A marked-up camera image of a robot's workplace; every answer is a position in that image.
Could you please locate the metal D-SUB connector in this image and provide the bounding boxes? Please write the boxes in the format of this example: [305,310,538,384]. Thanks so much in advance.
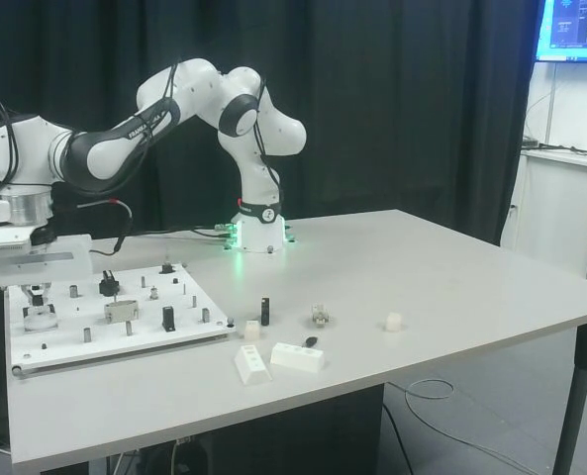
[103,298,142,327]

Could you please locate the silver wrist ring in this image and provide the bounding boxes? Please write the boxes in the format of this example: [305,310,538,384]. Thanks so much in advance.
[4,191,54,228]

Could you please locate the black floor cable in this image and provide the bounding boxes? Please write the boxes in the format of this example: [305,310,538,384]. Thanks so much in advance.
[380,401,414,475]

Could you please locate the blue screen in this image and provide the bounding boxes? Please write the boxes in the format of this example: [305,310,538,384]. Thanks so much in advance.
[535,0,587,64]

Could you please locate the flat white mounting plate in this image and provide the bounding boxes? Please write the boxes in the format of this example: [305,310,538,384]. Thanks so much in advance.
[0,226,34,258]

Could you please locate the grey floor cable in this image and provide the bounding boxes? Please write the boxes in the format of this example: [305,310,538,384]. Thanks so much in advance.
[403,378,564,475]

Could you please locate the black upper arm cable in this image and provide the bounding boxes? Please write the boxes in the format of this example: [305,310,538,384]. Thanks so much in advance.
[250,72,284,207]

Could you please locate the white large gear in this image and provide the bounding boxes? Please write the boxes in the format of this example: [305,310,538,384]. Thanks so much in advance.
[24,306,57,333]

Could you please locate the long white holder with holes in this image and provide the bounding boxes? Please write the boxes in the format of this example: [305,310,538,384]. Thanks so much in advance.
[269,340,327,375]

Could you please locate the black curtain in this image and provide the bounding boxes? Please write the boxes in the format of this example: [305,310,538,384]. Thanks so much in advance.
[0,0,541,248]

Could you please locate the white cabinet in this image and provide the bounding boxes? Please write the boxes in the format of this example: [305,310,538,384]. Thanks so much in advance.
[499,144,587,287]

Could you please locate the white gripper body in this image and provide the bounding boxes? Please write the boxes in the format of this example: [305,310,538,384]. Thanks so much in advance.
[0,235,95,290]

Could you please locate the white task board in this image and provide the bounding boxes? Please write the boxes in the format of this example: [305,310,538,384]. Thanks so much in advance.
[6,260,237,381]

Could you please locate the black forearm cable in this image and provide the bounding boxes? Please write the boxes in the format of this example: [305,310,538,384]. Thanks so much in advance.
[0,60,181,200]

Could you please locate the black round plug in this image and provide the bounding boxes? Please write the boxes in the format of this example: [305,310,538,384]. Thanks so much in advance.
[97,269,122,299]

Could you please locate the dark table leg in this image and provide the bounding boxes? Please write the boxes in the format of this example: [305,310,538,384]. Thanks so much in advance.
[556,316,587,475]

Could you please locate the thin black rod on wire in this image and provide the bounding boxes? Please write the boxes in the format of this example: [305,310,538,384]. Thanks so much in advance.
[76,197,135,257]

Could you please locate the black base cables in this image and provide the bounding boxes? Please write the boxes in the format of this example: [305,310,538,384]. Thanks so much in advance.
[137,223,239,244]

